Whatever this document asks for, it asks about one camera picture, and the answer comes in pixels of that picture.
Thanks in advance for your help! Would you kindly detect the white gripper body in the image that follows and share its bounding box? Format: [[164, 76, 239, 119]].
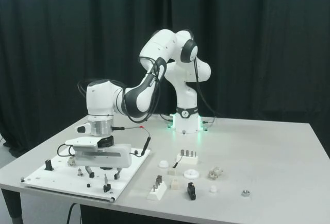
[[72, 143, 133, 169]]

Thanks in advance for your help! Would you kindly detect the black D-SUB plug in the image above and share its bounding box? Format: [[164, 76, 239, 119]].
[[186, 181, 197, 201]]

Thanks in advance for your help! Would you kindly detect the white task board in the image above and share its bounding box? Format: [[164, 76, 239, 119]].
[[20, 144, 152, 203]]

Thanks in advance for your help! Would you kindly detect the white holder with square pegs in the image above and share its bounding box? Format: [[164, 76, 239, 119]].
[[146, 182, 167, 201]]

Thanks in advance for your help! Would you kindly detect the white holder with round pegs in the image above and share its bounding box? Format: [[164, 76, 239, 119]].
[[176, 150, 199, 165]]

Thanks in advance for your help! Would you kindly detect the white large gear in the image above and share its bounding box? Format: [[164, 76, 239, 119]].
[[182, 169, 201, 180]]

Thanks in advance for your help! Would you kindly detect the dark table leg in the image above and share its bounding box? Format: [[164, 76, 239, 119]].
[[3, 189, 23, 224]]

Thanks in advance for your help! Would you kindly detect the beige waterproof plug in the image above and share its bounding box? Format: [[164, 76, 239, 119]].
[[207, 166, 224, 180]]

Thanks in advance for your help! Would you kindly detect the black curtain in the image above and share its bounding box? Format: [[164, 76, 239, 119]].
[[0, 0, 330, 156]]

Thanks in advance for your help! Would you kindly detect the flat white mount plate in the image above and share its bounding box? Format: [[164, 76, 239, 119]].
[[64, 137, 100, 149]]

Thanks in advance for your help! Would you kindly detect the silver sensor ring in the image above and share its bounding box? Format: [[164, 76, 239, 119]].
[[88, 120, 113, 135]]

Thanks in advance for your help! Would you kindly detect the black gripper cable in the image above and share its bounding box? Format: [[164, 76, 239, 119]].
[[57, 143, 77, 158]]

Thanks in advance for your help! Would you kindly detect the thin black rod on wire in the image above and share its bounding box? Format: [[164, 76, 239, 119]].
[[111, 124, 153, 157]]

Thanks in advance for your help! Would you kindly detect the black floor cable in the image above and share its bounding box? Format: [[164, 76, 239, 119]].
[[66, 202, 82, 224]]

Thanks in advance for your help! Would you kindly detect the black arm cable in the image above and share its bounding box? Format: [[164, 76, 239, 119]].
[[78, 57, 167, 123]]

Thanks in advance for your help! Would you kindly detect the black shoulder cable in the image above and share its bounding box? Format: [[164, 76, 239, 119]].
[[193, 54, 216, 126]]

